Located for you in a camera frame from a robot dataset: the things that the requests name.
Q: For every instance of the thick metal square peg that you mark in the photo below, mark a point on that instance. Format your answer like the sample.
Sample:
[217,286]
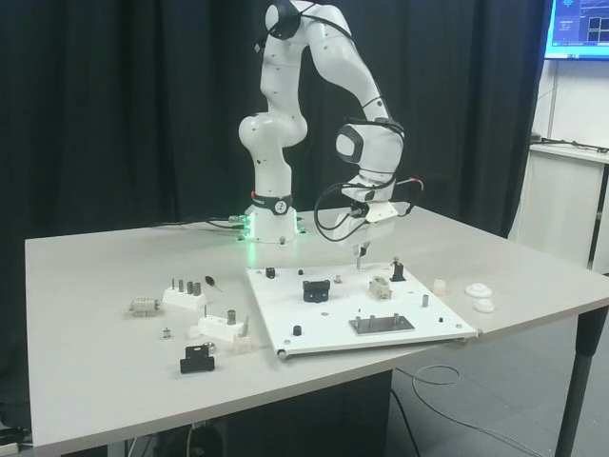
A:
[197,289]

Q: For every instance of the black curtain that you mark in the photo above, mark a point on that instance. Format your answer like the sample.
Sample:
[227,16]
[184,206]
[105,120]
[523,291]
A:
[119,119]

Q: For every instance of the cream small gear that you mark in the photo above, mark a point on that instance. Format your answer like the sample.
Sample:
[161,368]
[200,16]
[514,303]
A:
[441,287]

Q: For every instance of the white large gear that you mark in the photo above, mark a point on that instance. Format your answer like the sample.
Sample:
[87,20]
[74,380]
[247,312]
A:
[478,290]

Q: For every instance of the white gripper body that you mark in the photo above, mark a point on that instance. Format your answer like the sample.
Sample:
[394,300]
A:
[361,233]

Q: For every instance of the white long peg holder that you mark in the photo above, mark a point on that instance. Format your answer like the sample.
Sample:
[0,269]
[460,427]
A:
[216,329]

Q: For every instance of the white task board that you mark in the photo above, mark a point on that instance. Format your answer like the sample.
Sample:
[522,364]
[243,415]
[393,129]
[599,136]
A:
[361,304]

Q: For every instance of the white cabinet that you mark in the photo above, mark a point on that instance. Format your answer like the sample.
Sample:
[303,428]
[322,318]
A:
[561,204]

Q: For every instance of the thick metal round peg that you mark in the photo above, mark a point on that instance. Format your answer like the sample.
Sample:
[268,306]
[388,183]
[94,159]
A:
[231,317]

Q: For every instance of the white power strip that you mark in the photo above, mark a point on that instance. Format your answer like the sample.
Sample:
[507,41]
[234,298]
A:
[12,440]

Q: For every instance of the black table leg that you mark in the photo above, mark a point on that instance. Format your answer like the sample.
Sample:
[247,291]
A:
[583,371]

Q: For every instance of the beige waterproof plug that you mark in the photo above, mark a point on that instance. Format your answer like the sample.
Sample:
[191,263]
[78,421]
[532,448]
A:
[143,305]

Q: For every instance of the small white peg holder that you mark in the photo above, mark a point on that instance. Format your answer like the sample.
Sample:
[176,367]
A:
[241,343]

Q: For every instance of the white wedge peg holder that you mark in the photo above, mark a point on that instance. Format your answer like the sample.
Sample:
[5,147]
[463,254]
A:
[183,300]

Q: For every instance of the metal BNC plug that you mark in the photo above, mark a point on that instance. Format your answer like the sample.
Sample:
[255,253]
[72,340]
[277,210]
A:
[209,347]

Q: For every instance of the blue screen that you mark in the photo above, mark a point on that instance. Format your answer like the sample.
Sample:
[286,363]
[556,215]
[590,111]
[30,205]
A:
[580,28]

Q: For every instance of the black D-SUB plug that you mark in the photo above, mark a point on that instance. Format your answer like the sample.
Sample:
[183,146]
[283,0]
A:
[197,360]

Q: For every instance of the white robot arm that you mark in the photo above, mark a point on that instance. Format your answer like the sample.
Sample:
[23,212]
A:
[276,143]

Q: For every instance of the small Ethernet plug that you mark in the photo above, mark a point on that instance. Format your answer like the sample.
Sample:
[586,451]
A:
[166,333]

